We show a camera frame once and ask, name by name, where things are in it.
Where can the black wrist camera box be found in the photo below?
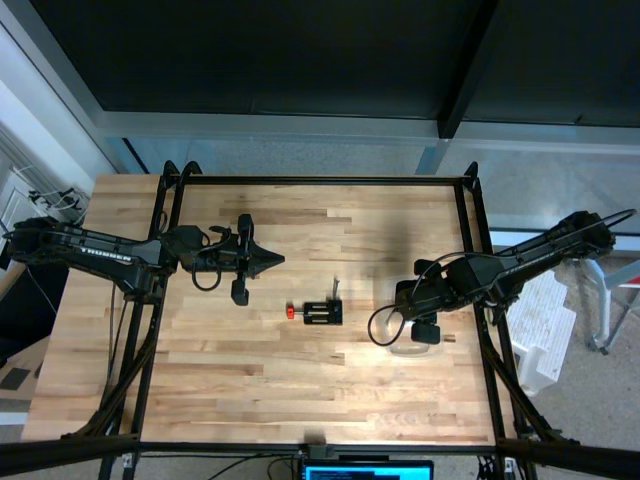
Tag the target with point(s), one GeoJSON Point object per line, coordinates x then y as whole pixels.
{"type": "Point", "coordinates": [405, 295]}

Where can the grey metal stand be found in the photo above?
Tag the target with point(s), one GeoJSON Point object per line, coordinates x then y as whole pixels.
{"type": "Point", "coordinates": [602, 310]}

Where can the black aluminium frame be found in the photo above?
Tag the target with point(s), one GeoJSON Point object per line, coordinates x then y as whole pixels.
{"type": "Point", "coordinates": [320, 179]}

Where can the small black pad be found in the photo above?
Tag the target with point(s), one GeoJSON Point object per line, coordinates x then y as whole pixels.
{"type": "Point", "coordinates": [14, 378]}

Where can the silver corner bracket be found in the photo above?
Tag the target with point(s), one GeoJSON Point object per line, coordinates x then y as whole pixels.
{"type": "Point", "coordinates": [127, 460]}
{"type": "Point", "coordinates": [510, 465]}

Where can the laptop screen with blue edge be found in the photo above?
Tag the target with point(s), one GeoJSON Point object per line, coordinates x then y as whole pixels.
{"type": "Point", "coordinates": [367, 472]}

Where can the black vise with orange knob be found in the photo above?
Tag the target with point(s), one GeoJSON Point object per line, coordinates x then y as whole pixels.
{"type": "Point", "coordinates": [322, 312]}

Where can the clear plastic tub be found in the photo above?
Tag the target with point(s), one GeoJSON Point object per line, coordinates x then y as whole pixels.
{"type": "Point", "coordinates": [400, 349]}

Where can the thin grey metal bar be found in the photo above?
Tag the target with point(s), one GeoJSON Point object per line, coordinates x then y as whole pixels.
{"type": "Point", "coordinates": [335, 290]}

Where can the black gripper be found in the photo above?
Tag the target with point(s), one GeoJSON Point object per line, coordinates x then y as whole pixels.
{"type": "Point", "coordinates": [425, 334]}
{"type": "Point", "coordinates": [241, 295]}

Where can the black low camera mount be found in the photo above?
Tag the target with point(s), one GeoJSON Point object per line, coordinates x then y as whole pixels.
{"type": "Point", "coordinates": [317, 446]}

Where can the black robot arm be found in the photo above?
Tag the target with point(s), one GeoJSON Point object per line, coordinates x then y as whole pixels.
{"type": "Point", "coordinates": [100, 252]}
{"type": "Point", "coordinates": [530, 255]}

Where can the white plastic step block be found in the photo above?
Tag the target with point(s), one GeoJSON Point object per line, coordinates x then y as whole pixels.
{"type": "Point", "coordinates": [545, 340]}

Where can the black bulky object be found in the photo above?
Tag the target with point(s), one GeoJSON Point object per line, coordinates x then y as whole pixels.
{"type": "Point", "coordinates": [20, 320]}

